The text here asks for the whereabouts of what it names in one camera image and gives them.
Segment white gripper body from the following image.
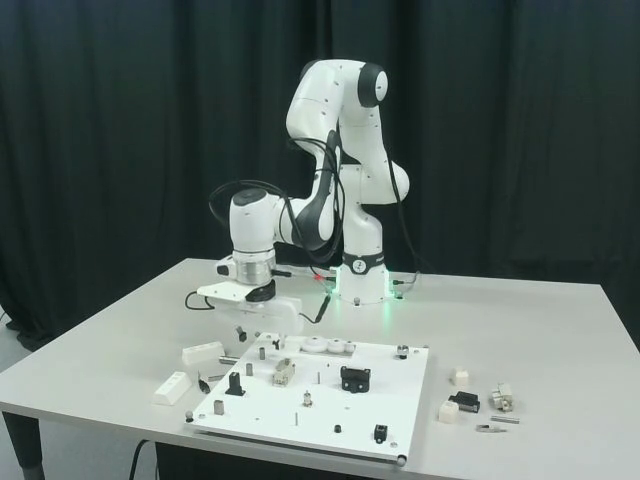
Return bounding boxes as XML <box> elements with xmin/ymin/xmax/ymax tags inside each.
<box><xmin>219</xmin><ymin>296</ymin><xmax>304</xmax><ymax>336</ymax></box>

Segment white peg holder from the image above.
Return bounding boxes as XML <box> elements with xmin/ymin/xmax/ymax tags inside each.
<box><xmin>151</xmin><ymin>370</ymin><xmax>194</xmax><ymax>408</ymax></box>
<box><xmin>181</xmin><ymin>340</ymin><xmax>225</xmax><ymax>365</ymax></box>

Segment white task board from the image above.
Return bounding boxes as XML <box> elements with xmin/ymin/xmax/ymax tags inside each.
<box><xmin>184</xmin><ymin>324</ymin><xmax>432</xmax><ymax>469</ymax></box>

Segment black box cabinet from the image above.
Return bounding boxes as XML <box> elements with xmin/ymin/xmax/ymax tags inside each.
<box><xmin>154</xmin><ymin>441</ymin><xmax>402</xmax><ymax>480</ymax></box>

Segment black D-SUB plug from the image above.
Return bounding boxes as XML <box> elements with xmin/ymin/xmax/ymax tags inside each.
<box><xmin>448</xmin><ymin>391</ymin><xmax>482</xmax><ymax>414</ymax></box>

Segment grey metal waterproof plug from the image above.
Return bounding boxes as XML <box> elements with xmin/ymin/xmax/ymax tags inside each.
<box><xmin>488</xmin><ymin>381</ymin><xmax>519</xmax><ymax>413</ymax></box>

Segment black curtain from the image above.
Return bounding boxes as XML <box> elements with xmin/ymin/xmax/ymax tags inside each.
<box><xmin>0</xmin><ymin>0</ymin><xmax>640</xmax><ymax>351</ymax></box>

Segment black table leg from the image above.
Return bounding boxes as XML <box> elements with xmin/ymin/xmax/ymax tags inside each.
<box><xmin>1</xmin><ymin>411</ymin><xmax>42</xmax><ymax>480</ymax></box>

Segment thin black rod on wire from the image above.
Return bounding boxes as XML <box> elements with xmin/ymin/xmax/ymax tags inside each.
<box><xmin>299</xmin><ymin>293</ymin><xmax>333</xmax><ymax>324</ymax></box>

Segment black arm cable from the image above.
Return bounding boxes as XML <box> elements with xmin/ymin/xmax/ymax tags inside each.
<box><xmin>277</xmin><ymin>132</ymin><xmax>422</xmax><ymax>301</ymax></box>

